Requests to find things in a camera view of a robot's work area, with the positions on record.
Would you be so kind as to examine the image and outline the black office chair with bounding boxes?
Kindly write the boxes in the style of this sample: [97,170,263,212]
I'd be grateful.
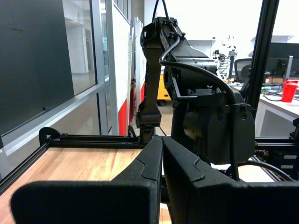
[233,58,252,83]

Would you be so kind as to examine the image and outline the dark computer monitor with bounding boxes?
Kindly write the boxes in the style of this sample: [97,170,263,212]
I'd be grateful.
[266,42,299,77]

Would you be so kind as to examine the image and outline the yellow cabinet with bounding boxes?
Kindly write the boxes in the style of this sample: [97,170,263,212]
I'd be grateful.
[157,72,172,101]

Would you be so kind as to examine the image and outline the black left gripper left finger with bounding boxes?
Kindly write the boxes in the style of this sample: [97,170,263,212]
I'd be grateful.
[10,136,164,224]

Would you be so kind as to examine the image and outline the white equipment stand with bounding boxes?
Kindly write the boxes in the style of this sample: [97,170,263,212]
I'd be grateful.
[214,35,238,81]

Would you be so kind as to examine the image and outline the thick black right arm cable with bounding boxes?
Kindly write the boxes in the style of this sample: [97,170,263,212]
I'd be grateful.
[153,0,241,182]

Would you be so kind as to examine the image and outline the red plastic cup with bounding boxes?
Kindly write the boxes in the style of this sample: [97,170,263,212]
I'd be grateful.
[281,79,299,103]

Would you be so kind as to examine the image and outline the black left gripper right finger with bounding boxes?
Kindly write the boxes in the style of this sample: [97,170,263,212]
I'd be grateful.
[163,136,299,224]

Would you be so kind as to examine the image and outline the white and red partition panel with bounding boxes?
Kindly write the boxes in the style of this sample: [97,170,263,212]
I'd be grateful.
[112,0,147,136]

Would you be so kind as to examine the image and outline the black aluminium table frame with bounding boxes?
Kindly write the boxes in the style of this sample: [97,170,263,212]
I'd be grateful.
[0,0,299,196]

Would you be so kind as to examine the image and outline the white desk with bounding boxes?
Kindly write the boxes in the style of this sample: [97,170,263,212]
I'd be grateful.
[254,81,299,138]

